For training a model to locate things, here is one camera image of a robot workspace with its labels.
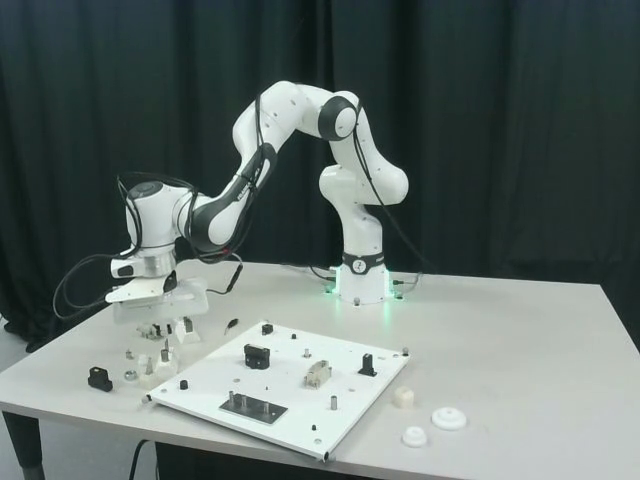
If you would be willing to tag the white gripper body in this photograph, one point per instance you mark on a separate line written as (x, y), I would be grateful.
(187, 297)

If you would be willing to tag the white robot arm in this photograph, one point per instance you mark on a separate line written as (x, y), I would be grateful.
(360, 235)

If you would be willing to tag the white peg holder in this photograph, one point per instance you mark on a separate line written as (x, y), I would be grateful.
(146, 372)
(167, 364)
(187, 331)

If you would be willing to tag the small black plug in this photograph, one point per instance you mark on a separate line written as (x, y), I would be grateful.
(231, 325)

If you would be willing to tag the black D-SUB plug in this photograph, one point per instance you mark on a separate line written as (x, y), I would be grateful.
(99, 380)

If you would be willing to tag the white task board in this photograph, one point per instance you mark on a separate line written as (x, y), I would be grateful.
(280, 370)

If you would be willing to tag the black table leg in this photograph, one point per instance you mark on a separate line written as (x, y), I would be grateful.
(20, 445)

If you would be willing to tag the black curtains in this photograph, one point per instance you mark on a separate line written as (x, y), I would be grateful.
(100, 100)

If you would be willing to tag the white small gear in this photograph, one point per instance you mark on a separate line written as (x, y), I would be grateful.
(404, 398)

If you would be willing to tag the white medium gear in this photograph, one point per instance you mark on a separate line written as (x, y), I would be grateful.
(414, 436)

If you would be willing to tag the white large gear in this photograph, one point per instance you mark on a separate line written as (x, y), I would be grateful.
(448, 418)

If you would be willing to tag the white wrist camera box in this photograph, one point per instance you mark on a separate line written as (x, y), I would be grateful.
(123, 268)

